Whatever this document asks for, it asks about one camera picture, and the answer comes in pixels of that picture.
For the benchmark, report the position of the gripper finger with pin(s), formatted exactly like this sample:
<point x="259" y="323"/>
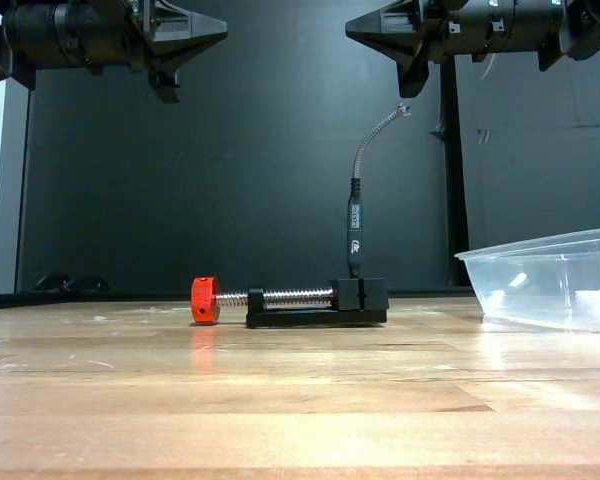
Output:
<point x="370" y="27"/>
<point x="192" y="50"/>
<point x="382" y="50"/>
<point x="205" y="27"/>

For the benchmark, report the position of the black vise with red knob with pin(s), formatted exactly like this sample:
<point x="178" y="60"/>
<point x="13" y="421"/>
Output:
<point x="360" y="300"/>

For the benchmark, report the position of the clear plastic tub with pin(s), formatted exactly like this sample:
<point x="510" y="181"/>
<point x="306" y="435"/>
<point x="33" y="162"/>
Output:
<point x="530" y="280"/>

